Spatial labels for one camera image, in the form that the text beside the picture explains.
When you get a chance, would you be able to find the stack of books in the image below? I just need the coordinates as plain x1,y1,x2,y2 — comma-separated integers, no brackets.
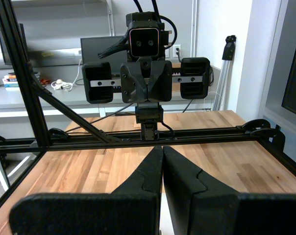
2,74,20,91

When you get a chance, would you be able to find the grey desk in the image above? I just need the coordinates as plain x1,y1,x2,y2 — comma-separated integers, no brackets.
0,65,222,118

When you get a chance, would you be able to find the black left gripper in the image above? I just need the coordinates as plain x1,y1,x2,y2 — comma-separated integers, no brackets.
81,57,211,104

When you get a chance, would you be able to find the white metal leg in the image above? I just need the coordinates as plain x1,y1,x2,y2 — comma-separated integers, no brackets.
0,153,11,192

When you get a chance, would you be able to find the black aluminium frame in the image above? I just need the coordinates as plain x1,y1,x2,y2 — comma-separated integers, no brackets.
0,0,296,216

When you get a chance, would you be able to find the white board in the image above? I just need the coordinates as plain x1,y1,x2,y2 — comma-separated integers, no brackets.
160,192,174,235

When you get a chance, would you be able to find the silver stand with black head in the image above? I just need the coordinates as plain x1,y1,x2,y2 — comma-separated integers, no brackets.
213,35,237,111

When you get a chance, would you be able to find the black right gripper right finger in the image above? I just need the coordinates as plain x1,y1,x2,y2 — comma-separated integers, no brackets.
163,146,296,235

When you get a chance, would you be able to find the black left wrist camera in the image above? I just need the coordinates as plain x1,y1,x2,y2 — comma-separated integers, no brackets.
127,21,165,59

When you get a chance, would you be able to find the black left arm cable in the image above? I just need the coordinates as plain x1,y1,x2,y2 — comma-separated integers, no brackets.
159,15,178,49
151,0,161,19
132,0,144,13

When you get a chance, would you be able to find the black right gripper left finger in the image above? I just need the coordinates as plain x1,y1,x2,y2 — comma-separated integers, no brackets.
8,146,163,235

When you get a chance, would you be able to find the coiled white cable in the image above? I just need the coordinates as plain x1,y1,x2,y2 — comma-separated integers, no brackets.
50,58,84,93

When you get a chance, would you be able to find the black braided cable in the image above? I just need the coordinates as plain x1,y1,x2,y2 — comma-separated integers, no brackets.
97,36,129,59

